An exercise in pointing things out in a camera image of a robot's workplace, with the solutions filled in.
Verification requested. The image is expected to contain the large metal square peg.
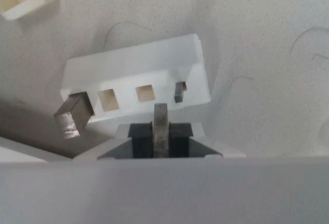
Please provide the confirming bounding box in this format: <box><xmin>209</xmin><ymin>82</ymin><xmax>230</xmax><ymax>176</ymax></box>
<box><xmin>53</xmin><ymin>92</ymin><xmax>95</xmax><ymax>140</ymax></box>

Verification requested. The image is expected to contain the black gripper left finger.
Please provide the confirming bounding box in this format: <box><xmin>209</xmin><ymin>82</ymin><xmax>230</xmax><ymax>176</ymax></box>
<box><xmin>97</xmin><ymin>122</ymin><xmax>155</xmax><ymax>159</ymax></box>

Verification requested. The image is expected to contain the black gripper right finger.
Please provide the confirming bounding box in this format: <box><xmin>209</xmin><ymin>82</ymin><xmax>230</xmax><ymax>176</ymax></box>
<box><xmin>168</xmin><ymin>123</ymin><xmax>223</xmax><ymax>158</ymax></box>

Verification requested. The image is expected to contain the thin metal square peg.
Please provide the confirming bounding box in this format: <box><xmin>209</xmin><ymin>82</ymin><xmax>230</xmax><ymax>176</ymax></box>
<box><xmin>174</xmin><ymin>81</ymin><xmax>188</xmax><ymax>104</ymax></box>

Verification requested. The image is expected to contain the white square-hole peg holder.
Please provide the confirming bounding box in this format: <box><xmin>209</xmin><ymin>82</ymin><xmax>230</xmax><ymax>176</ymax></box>
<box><xmin>59</xmin><ymin>33</ymin><xmax>212</xmax><ymax>127</ymax></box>

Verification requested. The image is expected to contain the white task board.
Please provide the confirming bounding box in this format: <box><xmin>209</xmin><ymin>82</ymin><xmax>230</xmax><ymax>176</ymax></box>
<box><xmin>0</xmin><ymin>136</ymin><xmax>76</xmax><ymax>163</ymax></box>

